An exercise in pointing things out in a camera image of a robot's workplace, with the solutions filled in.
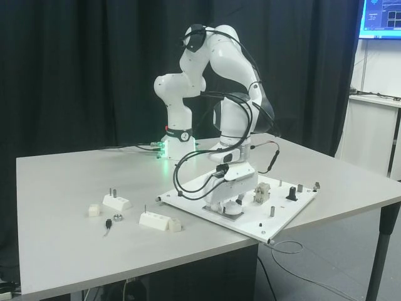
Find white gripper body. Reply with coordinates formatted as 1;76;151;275
202;175;259;211

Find white large gear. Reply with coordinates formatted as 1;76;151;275
222;202;243;217

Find beige waterproof plug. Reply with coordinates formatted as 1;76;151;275
253;184;268;204

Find white task board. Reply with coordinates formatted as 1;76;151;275
155;171;319;245

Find white peg holder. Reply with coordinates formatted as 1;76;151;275
102;193;133;212
138;211;170;232

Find white cabinet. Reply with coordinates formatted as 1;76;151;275
346;92;401;182

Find black table leg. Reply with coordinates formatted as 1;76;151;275
365;202;396;301

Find black curtain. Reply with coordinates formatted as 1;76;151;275
0;0;362;164

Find blue screen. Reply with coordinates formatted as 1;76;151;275
358;0;401;41

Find thin black rod on wire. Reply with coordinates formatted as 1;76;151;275
252;140;281;173

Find black camera cable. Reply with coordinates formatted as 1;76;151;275
172;149;227;199

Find grey cable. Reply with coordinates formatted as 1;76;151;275
266;240;311;301

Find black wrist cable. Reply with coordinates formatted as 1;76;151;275
200;90;261;142

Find black base cable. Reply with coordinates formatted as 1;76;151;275
103;141;165;157

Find black plug with short cable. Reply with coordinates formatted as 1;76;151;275
101;218;114;240

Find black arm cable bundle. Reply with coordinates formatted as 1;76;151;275
180;24;283;139

